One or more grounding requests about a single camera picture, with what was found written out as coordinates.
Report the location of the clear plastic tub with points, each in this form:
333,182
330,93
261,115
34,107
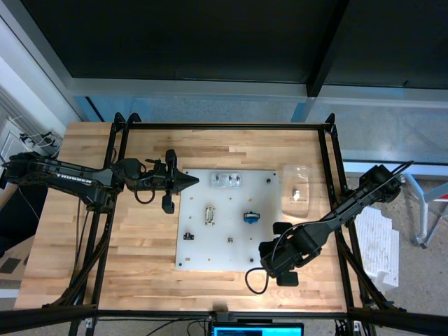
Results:
288,210

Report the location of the beige multi-pin connector housing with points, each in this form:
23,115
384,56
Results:
210,215

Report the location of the small black clamp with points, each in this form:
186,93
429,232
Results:
189,237

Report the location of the laptop screen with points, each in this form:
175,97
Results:
255,330

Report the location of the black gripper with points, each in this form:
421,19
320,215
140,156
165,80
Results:
170,157
287,279

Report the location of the silver bar with pins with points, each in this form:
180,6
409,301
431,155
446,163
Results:
224,182

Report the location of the small black camera box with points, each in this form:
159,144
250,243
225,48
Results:
224,316

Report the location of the black vertical pillar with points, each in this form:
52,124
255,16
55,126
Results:
327,52

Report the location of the blue D-sub connector mount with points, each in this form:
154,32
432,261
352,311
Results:
251,218

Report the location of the cardboard box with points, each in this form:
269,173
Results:
19,250

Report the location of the white foam block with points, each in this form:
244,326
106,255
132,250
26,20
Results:
378,245

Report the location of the grey metal stand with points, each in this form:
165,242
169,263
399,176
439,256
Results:
424,217

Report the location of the white task board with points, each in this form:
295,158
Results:
210,245

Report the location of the black aluminium frame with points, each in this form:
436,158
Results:
224,126

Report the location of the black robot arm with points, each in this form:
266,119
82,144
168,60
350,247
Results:
73,176
329,224

